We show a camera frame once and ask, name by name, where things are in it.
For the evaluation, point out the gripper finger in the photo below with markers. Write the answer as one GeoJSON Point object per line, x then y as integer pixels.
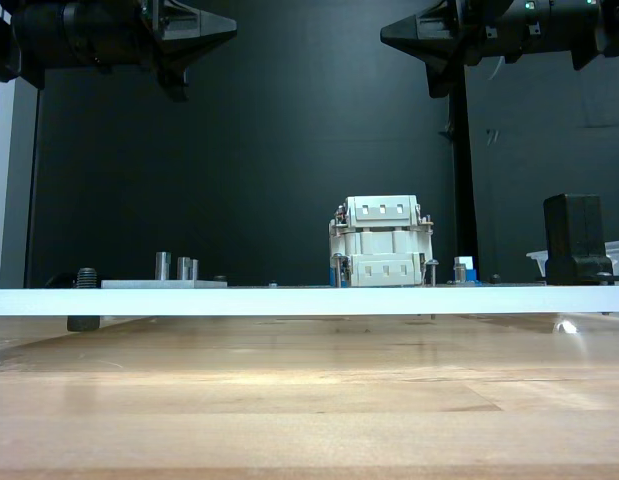
{"type": "Point", "coordinates": [439, 54]}
{"type": "Point", "coordinates": [419, 27]}
{"type": "Point", "coordinates": [214, 25]}
{"type": "Point", "coordinates": [189, 52]}

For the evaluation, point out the beige HAN10E connector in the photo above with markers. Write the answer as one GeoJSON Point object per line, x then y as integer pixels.
{"type": "Point", "coordinates": [379, 217]}

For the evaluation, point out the beige connector hub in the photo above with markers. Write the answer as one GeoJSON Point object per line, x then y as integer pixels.
{"type": "Point", "coordinates": [359, 245]}

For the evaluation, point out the small blue white connector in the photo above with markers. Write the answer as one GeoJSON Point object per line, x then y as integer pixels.
{"type": "Point", "coordinates": [469, 264]}

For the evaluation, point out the small metal socket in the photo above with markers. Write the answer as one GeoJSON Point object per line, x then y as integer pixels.
{"type": "Point", "coordinates": [459, 275]}

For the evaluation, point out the grey metal block with pins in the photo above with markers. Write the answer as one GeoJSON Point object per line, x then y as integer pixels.
{"type": "Point", "coordinates": [164, 284]}

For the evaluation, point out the black socket housing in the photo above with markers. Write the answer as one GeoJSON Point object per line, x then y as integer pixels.
{"type": "Point", "coordinates": [574, 235]}

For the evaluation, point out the blue round plug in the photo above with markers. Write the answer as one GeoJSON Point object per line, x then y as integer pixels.
{"type": "Point", "coordinates": [332, 279]}

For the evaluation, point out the black round knob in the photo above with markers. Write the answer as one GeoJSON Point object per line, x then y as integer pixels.
{"type": "Point", "coordinates": [63, 281]}

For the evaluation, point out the white mounting board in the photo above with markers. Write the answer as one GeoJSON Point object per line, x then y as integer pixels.
{"type": "Point", "coordinates": [289, 302]}

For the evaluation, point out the clear plastic tub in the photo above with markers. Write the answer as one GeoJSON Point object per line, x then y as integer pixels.
{"type": "Point", "coordinates": [618, 252]}

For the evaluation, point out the black metal frame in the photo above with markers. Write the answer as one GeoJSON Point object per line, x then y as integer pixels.
{"type": "Point", "coordinates": [464, 225]}

